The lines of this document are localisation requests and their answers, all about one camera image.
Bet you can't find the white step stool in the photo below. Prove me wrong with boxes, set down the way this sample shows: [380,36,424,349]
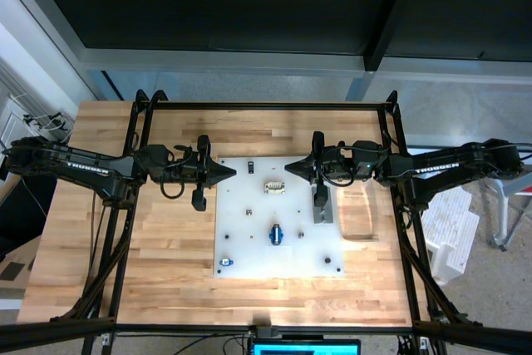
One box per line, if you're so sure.
[421,186,481,288]

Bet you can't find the grey metal plate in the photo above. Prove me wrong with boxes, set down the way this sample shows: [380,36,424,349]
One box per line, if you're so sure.
[311,185,335,225]

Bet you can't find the grey metal chair frame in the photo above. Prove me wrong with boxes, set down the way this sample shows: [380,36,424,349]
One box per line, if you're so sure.
[477,171,532,253]

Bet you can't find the white task board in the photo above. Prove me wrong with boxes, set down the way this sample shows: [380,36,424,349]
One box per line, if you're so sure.
[213,155,346,279]

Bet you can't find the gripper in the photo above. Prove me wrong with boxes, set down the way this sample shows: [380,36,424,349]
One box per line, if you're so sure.
[283,131,354,210]
[174,135,237,211]

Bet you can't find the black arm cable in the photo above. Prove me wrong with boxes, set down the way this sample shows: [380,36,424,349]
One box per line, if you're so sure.
[315,145,355,186]
[160,180,187,200]

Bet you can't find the white cable bundle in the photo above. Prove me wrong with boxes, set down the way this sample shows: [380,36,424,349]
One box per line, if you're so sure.
[22,111,70,140]

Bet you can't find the screen with blue edge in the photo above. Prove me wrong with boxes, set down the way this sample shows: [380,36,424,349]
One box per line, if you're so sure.
[248,338,362,355]

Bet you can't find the black metal frame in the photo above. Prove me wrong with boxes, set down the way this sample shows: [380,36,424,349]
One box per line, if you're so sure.
[0,88,532,355]

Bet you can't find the blue round clamp mount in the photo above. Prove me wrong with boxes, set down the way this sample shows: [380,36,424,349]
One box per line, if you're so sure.
[267,224,285,247]

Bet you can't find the grey multi-pin connector housing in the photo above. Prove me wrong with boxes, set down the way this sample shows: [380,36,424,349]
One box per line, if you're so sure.
[264,180,288,197]

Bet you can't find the clear plastic tub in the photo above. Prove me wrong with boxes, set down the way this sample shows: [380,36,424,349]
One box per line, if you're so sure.
[334,180,382,244]

